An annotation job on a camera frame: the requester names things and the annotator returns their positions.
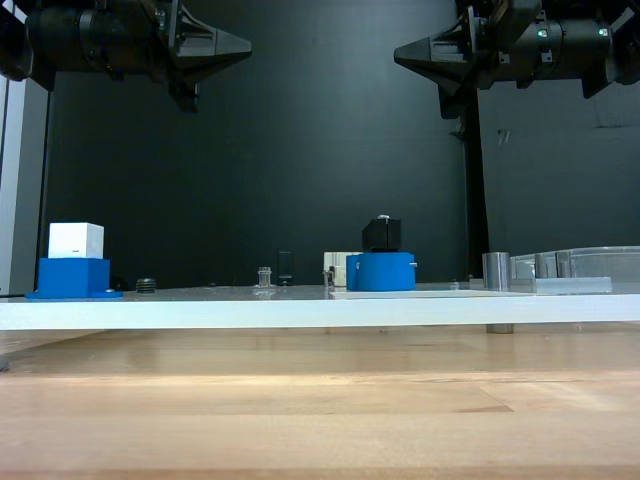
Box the blue round holder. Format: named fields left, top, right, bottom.
left=346, top=252, right=418, bottom=293

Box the pale blue block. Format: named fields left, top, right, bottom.
left=533, top=276, right=613, bottom=294

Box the black block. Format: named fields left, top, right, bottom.
left=360, top=214, right=403, bottom=252

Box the steel 16mm cylinder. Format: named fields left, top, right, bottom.
left=481, top=251, right=514, bottom=334

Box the blue square holder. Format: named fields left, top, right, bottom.
left=24, top=257, right=124, bottom=301

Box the white cube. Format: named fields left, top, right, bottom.
left=48, top=222, right=106, bottom=261

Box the clear plastic container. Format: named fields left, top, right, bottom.
left=509, top=244, right=640, bottom=294

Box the white task board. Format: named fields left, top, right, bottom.
left=0, top=287, right=640, bottom=332

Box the white connector housing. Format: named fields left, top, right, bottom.
left=323, top=251, right=350, bottom=289

